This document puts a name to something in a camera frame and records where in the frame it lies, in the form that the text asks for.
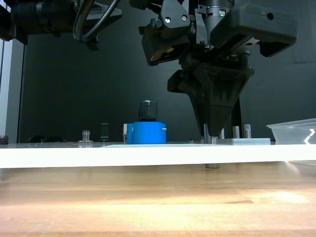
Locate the large steel cylinder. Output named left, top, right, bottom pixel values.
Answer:
left=203, top=124, right=220, bottom=169

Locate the clear plastic container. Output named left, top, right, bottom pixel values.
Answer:
left=266, top=118, right=316, bottom=146

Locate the black hex nut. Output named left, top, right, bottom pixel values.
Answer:
left=138, top=99, right=158, bottom=122

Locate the grey metal peg block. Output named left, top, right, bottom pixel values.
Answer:
left=200, top=137, right=272, bottom=146

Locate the blue round connector housing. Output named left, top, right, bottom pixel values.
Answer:
left=125, top=120, right=167, bottom=145

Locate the black upright plug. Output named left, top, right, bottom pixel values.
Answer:
left=101, top=122, right=110, bottom=143

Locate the grey metal column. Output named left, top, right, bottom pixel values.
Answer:
left=0, top=38, right=25, bottom=144

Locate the clear plastic fitting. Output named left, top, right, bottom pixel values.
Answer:
left=78, top=130, right=94, bottom=144

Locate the white plastic board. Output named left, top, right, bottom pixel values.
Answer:
left=0, top=142, right=316, bottom=170

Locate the thick black cable loop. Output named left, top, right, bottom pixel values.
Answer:
left=72, top=0, right=122, bottom=43

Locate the black vertical post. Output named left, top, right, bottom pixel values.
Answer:
left=229, top=95, right=242, bottom=144

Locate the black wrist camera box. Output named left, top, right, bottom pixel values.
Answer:
left=138, top=17, right=196, bottom=67

